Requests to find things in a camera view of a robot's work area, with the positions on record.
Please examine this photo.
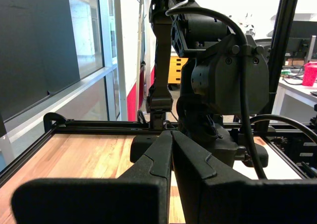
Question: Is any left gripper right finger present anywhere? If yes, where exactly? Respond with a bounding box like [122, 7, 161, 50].
[172, 131, 317, 224]

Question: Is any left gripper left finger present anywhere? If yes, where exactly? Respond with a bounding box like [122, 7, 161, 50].
[11, 131, 172, 224]

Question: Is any white desk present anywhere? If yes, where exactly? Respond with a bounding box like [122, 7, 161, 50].
[271, 70, 317, 120]

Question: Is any black metal frame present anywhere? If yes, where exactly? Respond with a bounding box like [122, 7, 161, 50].
[0, 0, 317, 185]

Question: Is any yellow drawer cabinet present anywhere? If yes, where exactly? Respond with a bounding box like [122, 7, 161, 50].
[169, 56, 189, 85]

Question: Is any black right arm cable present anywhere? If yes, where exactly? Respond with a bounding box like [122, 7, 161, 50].
[165, 6, 317, 180]

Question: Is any pink cup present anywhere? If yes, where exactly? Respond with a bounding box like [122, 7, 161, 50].
[302, 61, 317, 87]

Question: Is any black computer monitor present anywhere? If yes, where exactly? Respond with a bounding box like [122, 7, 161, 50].
[287, 20, 317, 63]

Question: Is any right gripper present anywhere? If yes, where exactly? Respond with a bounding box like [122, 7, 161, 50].
[130, 123, 269, 169]

